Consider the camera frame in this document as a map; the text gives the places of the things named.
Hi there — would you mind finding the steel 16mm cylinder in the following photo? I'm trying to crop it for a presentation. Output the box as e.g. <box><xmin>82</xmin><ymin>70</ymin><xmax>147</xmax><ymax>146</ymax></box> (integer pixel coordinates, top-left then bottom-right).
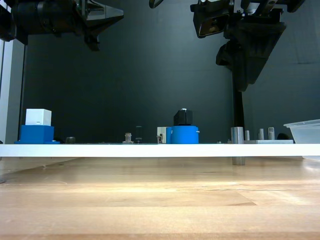
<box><xmin>230</xmin><ymin>126</ymin><xmax>246</xmax><ymax>166</ymax></box>

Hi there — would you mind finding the white taskboard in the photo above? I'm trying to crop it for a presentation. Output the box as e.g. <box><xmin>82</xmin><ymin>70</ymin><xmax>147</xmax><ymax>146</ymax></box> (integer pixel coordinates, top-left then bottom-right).
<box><xmin>0</xmin><ymin>142</ymin><xmax>320</xmax><ymax>159</ymax></box>

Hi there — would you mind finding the black D-sub connector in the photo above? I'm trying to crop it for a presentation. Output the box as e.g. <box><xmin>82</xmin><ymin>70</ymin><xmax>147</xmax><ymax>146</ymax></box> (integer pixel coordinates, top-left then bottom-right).
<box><xmin>173</xmin><ymin>107</ymin><xmax>194</xmax><ymax>126</ymax></box>

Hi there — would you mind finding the grey metal plate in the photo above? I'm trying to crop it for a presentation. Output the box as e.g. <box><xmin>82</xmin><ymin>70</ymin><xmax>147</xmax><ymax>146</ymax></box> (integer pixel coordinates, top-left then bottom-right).
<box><xmin>227</xmin><ymin>139</ymin><xmax>295</xmax><ymax>145</ymax></box>

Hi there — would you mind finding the clear plastic tub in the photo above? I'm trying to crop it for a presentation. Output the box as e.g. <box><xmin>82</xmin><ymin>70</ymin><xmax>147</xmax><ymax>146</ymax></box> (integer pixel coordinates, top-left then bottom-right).
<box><xmin>283</xmin><ymin>119</ymin><xmax>320</xmax><ymax>161</ymax></box>

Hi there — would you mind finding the white cube block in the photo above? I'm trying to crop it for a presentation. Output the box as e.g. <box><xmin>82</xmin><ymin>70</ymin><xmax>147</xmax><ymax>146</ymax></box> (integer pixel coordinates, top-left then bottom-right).
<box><xmin>25</xmin><ymin>108</ymin><xmax>53</xmax><ymax>127</ymax></box>

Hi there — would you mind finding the beige connector housing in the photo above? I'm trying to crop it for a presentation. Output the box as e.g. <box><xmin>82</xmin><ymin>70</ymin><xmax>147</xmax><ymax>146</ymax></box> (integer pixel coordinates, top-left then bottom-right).
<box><xmin>156</xmin><ymin>126</ymin><xmax>173</xmax><ymax>145</ymax></box>

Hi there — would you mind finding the small black connector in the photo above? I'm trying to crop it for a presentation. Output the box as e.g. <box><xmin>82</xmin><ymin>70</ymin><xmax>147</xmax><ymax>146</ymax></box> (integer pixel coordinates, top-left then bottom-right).
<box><xmin>135</xmin><ymin>125</ymin><xmax>144</xmax><ymax>144</ymax></box>

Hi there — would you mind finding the black metal frame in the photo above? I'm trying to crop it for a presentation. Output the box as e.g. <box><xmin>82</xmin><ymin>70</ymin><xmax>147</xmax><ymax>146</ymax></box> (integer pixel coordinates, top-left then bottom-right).
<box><xmin>231</xmin><ymin>65</ymin><xmax>245</xmax><ymax>129</ymax></box>

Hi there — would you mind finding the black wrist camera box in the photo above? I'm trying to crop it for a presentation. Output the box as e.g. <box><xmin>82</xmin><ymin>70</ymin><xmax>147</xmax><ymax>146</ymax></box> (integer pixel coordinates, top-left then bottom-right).
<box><xmin>191</xmin><ymin>4</ymin><xmax>231</xmax><ymax>39</ymax></box>

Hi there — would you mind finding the blue round connector mount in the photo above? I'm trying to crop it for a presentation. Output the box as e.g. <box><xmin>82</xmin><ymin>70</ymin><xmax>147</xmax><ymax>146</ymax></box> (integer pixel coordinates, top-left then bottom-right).
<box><xmin>166</xmin><ymin>125</ymin><xmax>201</xmax><ymax>145</ymax></box>

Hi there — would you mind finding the blue square mount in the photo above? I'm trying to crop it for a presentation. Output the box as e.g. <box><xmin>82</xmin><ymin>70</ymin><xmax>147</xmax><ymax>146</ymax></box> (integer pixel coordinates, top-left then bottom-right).
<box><xmin>13</xmin><ymin>124</ymin><xmax>61</xmax><ymax>145</ymax></box>

